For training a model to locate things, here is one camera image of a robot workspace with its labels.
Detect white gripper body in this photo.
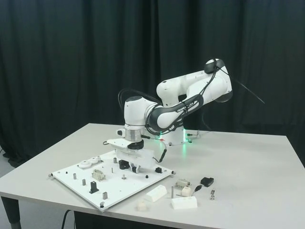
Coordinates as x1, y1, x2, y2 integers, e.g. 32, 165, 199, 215
116, 148, 154, 168

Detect long white peg holder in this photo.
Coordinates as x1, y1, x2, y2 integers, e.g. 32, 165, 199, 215
144, 185, 165, 202

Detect wide white peg holder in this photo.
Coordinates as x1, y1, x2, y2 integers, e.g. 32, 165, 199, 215
171, 195, 198, 210

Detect thin black probe rod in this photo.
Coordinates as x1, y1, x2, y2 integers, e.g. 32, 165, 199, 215
142, 135, 168, 163

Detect small white holder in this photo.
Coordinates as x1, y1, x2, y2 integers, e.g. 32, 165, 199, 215
136, 199, 149, 212

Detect white task board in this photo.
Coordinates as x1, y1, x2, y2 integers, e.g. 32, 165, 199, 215
48, 149, 177, 212

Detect black D-SUB plug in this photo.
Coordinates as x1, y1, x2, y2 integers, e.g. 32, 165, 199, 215
200, 177, 214, 187

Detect black curtain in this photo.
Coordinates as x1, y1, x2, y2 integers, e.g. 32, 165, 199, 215
0, 0, 305, 165

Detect dark grey table leg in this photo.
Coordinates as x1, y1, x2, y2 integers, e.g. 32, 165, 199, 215
1, 196, 21, 229

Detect silver flange ring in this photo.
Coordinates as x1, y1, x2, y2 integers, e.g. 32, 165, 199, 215
125, 128, 143, 141

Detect flat white mount plate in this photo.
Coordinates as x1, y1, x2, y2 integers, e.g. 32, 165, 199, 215
106, 138, 145, 149

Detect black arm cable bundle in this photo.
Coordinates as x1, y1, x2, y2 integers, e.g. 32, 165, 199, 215
118, 58, 229, 134

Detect thin black cable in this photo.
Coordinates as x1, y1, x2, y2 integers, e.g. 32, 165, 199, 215
231, 78, 265, 104

